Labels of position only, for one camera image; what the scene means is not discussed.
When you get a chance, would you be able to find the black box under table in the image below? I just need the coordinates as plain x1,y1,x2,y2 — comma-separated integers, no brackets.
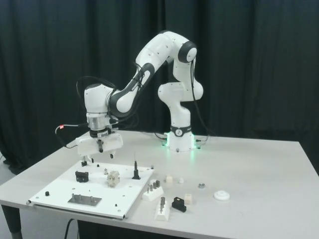
77,220,155,239

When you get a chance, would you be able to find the black D-SUB plug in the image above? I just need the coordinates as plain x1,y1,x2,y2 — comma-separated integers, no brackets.
171,196,187,213

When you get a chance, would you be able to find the white large gear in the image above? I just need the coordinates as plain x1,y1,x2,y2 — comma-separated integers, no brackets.
213,190,231,201

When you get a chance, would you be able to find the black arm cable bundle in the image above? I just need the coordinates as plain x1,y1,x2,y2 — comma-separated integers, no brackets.
76,64,150,131

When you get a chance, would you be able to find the black curtain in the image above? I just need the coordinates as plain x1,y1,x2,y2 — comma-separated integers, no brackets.
0,0,319,165

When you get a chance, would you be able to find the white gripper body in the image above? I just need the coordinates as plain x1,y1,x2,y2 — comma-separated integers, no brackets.
76,132,124,156

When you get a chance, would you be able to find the black floor cable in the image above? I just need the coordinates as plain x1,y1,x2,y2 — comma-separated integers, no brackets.
65,218,76,239

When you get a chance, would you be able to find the thin black rod on wire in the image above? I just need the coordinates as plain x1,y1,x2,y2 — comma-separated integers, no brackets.
55,123,88,149

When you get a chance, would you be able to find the white peg holder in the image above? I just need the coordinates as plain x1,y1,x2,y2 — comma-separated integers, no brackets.
154,204,171,222
142,185,164,202

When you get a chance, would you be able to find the dark table leg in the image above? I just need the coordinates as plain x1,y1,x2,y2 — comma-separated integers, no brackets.
1,205,22,239

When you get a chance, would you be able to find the white task board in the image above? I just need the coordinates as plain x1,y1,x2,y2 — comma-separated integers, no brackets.
26,159,155,221

